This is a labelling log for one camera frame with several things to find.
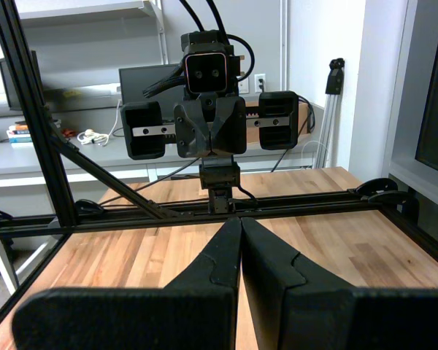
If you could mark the white wall shelf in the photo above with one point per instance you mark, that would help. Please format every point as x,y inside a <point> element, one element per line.
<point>76,11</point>

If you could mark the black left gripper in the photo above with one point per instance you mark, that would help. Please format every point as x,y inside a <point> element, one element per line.
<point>142,113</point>

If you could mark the small red tool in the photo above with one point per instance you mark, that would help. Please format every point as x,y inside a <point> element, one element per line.
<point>68,133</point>

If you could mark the black computer monitor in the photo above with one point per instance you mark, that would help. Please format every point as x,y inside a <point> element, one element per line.
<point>129,78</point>
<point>4,84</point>

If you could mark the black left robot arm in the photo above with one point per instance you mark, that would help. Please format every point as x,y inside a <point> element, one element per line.
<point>219,171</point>

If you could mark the grey desk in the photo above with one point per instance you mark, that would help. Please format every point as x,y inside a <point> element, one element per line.
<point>14,160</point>

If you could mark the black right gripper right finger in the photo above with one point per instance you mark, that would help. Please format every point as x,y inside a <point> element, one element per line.
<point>350,321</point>

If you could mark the brown cardboard box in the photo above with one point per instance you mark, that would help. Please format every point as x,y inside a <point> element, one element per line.
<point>304,120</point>

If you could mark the aluminium tripod with black head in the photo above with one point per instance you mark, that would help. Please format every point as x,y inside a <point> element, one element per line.
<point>335,78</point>

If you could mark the white wall outlet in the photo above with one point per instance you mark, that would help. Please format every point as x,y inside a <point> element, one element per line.
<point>260,83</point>

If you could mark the black aluminium frame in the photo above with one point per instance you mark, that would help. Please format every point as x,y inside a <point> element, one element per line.
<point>45,146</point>

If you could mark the white wall plate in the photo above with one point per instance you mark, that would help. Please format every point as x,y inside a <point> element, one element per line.
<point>243,85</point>

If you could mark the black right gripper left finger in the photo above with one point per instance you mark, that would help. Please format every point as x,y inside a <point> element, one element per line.
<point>131,317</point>

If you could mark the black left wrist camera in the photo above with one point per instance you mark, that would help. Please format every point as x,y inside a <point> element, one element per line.
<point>206,73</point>

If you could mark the stack of books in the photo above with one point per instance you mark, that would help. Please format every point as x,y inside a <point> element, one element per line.
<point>18,136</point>

